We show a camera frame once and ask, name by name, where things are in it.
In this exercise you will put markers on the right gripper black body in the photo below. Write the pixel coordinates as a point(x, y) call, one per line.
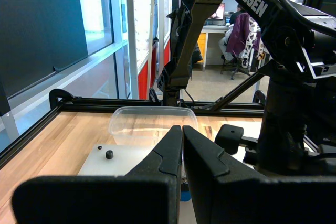
point(283, 129)

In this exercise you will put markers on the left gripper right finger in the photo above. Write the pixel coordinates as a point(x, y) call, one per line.
point(249, 200)

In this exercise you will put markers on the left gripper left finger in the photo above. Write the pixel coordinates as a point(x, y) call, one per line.
point(105, 200)

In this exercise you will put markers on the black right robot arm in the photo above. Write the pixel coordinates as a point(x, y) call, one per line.
point(249, 1)

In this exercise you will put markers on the black knurled stud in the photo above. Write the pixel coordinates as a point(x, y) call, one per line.
point(109, 154)

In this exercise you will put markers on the white board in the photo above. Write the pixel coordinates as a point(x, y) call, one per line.
point(131, 158)

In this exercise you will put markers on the black office chair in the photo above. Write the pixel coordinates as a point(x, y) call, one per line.
point(235, 70)

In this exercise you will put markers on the clear plastic tub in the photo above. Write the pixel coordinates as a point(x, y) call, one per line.
point(136, 127)

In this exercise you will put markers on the white lattice structure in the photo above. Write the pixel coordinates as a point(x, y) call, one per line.
point(252, 35)

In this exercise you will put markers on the person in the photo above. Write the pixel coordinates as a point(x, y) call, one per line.
point(224, 43)

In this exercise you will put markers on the purple jacket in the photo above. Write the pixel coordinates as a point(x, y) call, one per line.
point(237, 35)

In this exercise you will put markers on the black hanging bag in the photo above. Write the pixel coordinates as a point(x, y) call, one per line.
point(197, 53)

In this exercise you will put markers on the yellow drawer cabinet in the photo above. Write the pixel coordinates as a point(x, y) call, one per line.
point(202, 47)

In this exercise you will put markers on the white desk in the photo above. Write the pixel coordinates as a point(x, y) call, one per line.
point(215, 28)

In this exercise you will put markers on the lit computer monitor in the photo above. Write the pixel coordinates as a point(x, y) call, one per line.
point(219, 14)

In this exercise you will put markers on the blue mount block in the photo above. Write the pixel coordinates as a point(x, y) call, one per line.
point(184, 193)

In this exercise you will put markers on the black aluminium frame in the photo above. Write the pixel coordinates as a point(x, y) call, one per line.
point(105, 104)

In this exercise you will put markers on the white window frame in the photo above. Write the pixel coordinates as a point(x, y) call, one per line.
point(131, 37)

